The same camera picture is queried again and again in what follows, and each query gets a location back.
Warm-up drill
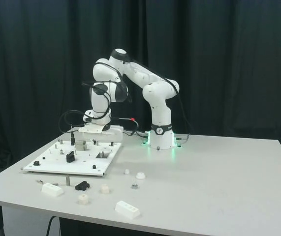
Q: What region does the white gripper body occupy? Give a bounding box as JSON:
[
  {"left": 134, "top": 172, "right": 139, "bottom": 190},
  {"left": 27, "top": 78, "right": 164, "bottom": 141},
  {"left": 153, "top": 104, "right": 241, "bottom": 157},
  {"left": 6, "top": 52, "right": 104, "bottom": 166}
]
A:
[{"left": 81, "top": 124, "right": 124, "bottom": 143}]

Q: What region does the white task board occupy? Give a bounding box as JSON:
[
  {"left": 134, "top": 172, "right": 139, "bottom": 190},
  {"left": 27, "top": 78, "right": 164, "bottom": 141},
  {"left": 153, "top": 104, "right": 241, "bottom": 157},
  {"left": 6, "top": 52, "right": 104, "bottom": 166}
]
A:
[{"left": 21, "top": 126, "right": 123, "bottom": 177}]

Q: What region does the black D-SUB plug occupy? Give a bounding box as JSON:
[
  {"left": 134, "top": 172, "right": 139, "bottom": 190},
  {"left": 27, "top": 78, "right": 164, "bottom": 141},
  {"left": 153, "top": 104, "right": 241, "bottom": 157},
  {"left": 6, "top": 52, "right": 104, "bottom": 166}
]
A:
[{"left": 75, "top": 180, "right": 91, "bottom": 191}]

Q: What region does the small beige cube holder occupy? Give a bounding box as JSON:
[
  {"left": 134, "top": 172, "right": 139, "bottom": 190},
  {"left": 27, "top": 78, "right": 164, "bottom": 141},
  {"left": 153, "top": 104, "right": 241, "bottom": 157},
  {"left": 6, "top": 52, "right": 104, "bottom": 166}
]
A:
[{"left": 77, "top": 193, "right": 91, "bottom": 205}]

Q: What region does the long white peg holder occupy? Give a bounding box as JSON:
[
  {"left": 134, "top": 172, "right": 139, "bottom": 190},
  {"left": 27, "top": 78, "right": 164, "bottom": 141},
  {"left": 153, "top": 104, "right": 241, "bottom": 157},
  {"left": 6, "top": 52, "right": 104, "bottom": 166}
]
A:
[
  {"left": 41, "top": 182, "right": 64, "bottom": 197},
  {"left": 115, "top": 200, "right": 142, "bottom": 219}
]

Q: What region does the black control cabinet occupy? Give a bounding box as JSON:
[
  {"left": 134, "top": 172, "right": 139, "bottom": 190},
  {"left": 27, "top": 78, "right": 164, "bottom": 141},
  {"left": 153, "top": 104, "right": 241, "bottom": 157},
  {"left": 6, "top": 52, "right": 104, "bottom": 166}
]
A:
[{"left": 59, "top": 217, "right": 156, "bottom": 236}]

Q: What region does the black curtain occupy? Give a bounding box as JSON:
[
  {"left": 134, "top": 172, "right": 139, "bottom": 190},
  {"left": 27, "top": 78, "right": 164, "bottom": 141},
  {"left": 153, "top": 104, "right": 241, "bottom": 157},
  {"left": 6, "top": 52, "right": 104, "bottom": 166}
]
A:
[{"left": 0, "top": 0, "right": 281, "bottom": 174}]

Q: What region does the black plug with grey cable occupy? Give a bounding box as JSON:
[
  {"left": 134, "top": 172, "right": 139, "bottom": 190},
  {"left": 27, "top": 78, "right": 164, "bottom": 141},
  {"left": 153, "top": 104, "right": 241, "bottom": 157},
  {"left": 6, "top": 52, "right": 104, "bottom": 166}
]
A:
[{"left": 69, "top": 123, "right": 76, "bottom": 146}]

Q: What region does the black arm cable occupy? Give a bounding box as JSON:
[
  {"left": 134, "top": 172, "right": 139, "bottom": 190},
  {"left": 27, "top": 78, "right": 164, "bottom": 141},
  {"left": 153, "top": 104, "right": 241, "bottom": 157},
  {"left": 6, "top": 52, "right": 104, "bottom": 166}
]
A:
[{"left": 58, "top": 61, "right": 136, "bottom": 135}]

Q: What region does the grey base cable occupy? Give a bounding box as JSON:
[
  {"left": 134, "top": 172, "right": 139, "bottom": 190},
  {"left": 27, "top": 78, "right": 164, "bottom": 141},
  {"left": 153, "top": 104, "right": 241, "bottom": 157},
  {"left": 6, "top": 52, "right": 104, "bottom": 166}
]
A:
[{"left": 176, "top": 134, "right": 191, "bottom": 143}]

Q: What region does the black hanging cable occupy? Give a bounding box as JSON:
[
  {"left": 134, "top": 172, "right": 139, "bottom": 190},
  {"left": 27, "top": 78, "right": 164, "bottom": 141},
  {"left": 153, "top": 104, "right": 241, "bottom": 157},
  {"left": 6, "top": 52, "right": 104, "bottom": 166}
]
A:
[{"left": 47, "top": 215, "right": 60, "bottom": 236}]

